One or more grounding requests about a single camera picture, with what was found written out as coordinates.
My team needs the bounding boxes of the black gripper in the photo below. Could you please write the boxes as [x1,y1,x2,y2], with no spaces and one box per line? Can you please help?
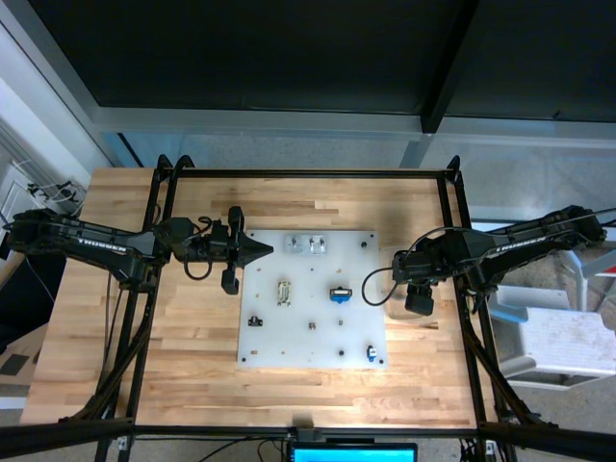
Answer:
[205,205,275,296]
[392,237,443,316]

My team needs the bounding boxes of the blue and black connector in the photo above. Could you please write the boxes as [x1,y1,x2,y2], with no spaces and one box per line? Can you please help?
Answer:
[328,284,354,306]

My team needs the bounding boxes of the clear plastic tub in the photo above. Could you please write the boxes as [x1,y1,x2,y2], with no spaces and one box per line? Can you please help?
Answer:
[378,244,437,331]

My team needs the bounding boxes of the aluminium plate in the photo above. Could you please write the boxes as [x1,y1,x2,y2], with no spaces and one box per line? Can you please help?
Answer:
[282,231,329,257]

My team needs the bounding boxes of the white task board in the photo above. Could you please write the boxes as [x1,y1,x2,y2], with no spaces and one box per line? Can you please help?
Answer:
[236,229,389,370]

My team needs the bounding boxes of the white step stool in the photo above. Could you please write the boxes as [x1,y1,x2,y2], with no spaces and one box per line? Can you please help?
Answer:
[489,282,616,393]

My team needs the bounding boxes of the screen with blue edge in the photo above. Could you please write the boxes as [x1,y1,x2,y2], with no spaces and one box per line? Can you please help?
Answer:
[286,442,420,462]

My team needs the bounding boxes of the cardboard box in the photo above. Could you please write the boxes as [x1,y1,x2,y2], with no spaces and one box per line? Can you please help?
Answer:
[0,321,53,411]

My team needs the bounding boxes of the black aluminium table frame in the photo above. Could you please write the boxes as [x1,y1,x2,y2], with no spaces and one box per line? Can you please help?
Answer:
[0,153,616,462]

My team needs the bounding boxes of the black low camera mount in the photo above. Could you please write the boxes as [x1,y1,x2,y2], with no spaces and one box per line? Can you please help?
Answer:
[292,415,317,442]

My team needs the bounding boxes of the bundle of room cables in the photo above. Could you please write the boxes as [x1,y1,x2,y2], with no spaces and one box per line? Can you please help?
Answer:
[25,178,86,214]

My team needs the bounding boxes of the black vertical post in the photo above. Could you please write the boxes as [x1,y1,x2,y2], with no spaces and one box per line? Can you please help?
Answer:
[420,0,482,136]

